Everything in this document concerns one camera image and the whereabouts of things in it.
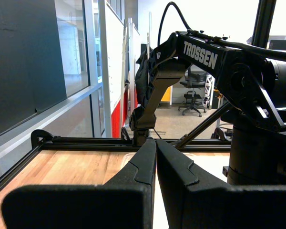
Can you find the dark computer monitor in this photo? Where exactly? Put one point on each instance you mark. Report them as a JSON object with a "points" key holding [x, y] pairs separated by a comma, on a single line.
{"points": [[283, 45]]}

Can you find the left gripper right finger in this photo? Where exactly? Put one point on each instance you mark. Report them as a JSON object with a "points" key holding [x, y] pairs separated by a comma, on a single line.
{"points": [[217, 207]]}

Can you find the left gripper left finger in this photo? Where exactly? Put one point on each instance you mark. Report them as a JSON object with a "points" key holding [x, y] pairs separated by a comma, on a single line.
{"points": [[85, 205]]}

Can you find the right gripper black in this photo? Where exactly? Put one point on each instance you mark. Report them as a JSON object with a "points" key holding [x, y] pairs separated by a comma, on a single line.
{"points": [[262, 176]]}

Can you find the white lattice structure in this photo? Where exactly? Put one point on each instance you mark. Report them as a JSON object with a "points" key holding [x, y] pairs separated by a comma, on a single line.
{"points": [[208, 88]]}

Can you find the yellow cabinet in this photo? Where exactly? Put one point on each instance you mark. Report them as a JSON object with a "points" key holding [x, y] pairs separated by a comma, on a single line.
{"points": [[167, 95]]}

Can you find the white window frame post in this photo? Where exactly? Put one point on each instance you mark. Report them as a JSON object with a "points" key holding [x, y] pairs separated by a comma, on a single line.
{"points": [[93, 59]]}

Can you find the black office chair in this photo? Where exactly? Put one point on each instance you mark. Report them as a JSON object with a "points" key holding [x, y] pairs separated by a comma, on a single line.
{"points": [[193, 95]]}

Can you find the black diagonal frame strut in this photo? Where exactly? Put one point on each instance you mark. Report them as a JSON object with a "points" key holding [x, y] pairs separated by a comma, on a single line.
{"points": [[205, 121]]}

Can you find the black upright frame post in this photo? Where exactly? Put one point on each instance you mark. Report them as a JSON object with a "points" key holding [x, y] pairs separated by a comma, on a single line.
{"points": [[264, 19]]}

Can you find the silver aluminium wall rail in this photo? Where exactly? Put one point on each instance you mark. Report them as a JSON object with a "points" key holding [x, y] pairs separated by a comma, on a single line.
{"points": [[50, 112]]}

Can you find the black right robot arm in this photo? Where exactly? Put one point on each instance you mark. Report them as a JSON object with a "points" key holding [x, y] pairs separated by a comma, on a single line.
{"points": [[200, 56]]}

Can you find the black hanging bag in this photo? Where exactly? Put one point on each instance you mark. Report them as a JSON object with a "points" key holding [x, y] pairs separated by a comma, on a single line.
{"points": [[141, 78]]}

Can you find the white and red partition panel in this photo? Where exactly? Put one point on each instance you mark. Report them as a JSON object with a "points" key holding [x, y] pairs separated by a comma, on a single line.
{"points": [[114, 71], [133, 71]]}

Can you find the black table frame rail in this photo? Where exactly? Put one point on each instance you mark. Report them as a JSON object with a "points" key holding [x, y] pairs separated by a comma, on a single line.
{"points": [[85, 142]]}

